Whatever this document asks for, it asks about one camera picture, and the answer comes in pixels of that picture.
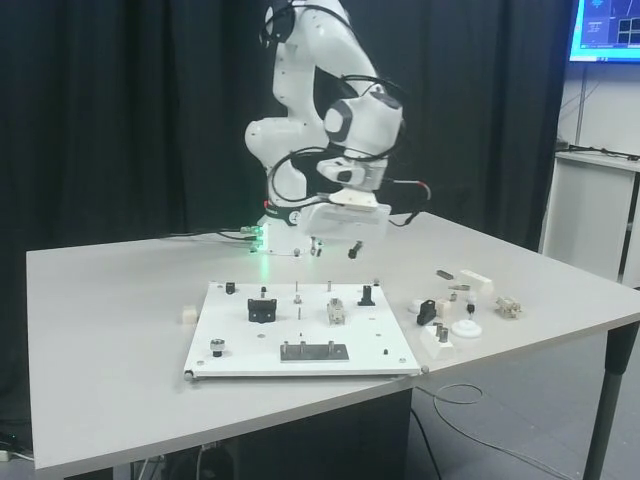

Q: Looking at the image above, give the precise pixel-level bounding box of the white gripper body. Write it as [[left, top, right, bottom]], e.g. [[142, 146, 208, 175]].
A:
[[298, 199, 392, 239]]

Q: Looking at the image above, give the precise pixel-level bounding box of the white peg holder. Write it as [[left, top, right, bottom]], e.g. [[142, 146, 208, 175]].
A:
[[419, 325, 456, 360]]

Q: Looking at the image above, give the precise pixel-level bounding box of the black D-SUB plug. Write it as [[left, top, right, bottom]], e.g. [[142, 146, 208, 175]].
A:
[[415, 298, 440, 326]]

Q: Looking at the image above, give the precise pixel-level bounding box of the white holder with holes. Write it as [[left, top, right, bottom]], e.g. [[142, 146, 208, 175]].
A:
[[458, 268, 496, 294]]

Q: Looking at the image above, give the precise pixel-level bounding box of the white task board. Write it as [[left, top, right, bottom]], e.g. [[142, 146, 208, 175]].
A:
[[182, 279, 421, 385]]

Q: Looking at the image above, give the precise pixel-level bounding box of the white large gear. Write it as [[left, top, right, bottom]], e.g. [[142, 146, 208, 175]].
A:
[[450, 321, 484, 341]]

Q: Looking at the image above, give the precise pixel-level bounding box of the white cabinet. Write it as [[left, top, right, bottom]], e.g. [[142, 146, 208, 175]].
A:
[[538, 144, 640, 289]]

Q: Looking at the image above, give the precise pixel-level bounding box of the black curtain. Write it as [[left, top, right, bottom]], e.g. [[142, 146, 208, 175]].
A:
[[0, 0, 571, 441]]

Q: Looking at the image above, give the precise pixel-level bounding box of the dark table leg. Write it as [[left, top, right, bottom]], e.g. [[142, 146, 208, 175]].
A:
[[582, 329, 629, 480]]

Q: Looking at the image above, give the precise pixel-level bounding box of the blue screen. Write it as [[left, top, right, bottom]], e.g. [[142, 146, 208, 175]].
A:
[[568, 0, 640, 64]]

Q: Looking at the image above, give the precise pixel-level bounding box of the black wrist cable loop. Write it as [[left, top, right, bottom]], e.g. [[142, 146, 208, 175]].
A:
[[266, 144, 334, 214]]

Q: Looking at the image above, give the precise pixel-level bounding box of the black base cable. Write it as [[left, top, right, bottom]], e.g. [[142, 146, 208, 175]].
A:
[[162, 227, 264, 244]]

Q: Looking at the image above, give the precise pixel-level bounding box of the grey floor cable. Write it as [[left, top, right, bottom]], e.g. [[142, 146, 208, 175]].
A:
[[432, 383, 487, 451]]

